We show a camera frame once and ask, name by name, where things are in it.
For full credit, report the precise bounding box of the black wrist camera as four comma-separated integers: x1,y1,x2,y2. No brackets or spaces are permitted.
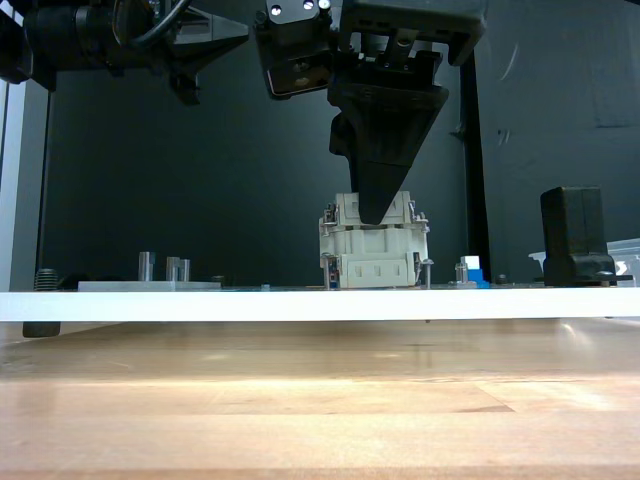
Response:
252,0,335,101

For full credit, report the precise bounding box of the black vertical beam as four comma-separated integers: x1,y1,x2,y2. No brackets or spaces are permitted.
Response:
448,62,494,284

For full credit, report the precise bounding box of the silver forked metal post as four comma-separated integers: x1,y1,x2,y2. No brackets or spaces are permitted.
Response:
165,256,193,282

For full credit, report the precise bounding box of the black camera cable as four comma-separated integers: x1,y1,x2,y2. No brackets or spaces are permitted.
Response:
112,0,194,51

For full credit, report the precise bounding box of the black threaded standoff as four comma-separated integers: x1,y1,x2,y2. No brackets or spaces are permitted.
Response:
33,267,60,291

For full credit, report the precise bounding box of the blue and white connector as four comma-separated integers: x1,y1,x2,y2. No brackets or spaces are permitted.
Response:
452,254,490,288

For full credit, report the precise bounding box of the beige HAN10E connector insert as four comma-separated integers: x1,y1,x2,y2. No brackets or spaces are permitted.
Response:
319,191,432,236

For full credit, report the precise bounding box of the black rubber foot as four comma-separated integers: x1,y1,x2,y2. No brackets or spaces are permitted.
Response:
22,320,62,338

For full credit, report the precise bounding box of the white task board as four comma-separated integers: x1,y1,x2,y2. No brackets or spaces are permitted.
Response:
0,285,640,322

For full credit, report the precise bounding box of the tall black connector housing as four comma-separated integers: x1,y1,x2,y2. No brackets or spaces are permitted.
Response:
533,185,634,288

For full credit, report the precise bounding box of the beige connector socket base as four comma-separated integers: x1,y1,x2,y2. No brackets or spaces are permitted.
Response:
318,225,435,290

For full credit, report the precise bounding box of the grey metal plate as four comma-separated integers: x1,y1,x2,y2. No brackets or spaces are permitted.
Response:
77,279,224,292

